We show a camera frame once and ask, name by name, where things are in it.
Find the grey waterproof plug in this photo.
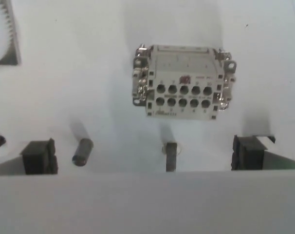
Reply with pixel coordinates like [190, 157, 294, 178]
[132, 43, 237, 120]

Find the metal square peg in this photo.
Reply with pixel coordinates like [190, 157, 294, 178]
[163, 141, 179, 173]

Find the white task board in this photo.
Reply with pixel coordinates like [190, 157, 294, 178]
[0, 0, 295, 176]

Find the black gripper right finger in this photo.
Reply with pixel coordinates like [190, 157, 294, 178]
[231, 135, 295, 171]

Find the metal round peg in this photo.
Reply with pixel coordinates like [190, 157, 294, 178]
[72, 137, 94, 167]

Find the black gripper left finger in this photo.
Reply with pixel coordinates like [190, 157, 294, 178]
[0, 138, 58, 176]

